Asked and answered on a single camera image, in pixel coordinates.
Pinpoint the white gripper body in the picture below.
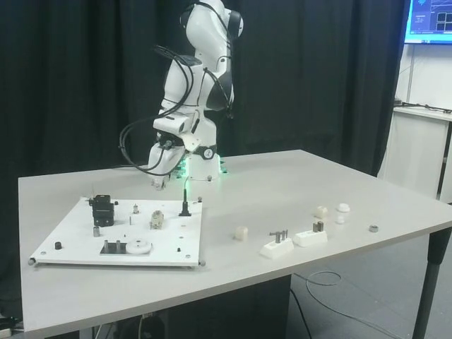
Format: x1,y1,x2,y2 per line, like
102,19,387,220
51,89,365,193
147,143,186,177

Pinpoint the black Ethernet plug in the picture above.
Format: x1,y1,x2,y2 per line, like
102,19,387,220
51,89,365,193
178,177,192,218

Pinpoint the black D-SUB plug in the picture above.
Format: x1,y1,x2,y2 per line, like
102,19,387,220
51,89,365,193
90,193,117,228

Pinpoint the white large gear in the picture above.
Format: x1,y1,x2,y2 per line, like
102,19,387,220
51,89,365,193
126,238,151,256

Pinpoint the white task board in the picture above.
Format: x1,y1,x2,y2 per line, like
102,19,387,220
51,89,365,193
28,196,208,270

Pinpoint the black curtain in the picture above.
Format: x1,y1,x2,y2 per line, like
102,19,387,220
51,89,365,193
0,0,412,319

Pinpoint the white round peg holder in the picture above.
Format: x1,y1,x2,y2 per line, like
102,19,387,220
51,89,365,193
258,238,295,261

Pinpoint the white square peg holder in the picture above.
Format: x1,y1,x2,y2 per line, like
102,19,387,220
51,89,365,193
292,229,330,249

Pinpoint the dark grey table leg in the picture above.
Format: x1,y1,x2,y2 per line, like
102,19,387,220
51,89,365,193
414,225,444,339

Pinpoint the blue screen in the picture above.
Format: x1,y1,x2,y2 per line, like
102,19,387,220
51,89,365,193
403,0,452,45

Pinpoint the black camera cable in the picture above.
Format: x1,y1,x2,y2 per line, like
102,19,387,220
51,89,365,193
118,115,167,177

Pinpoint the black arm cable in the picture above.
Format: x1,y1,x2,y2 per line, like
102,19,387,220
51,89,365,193
154,0,237,120

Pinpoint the thin grey cable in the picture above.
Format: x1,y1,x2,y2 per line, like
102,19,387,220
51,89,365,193
304,270,418,339

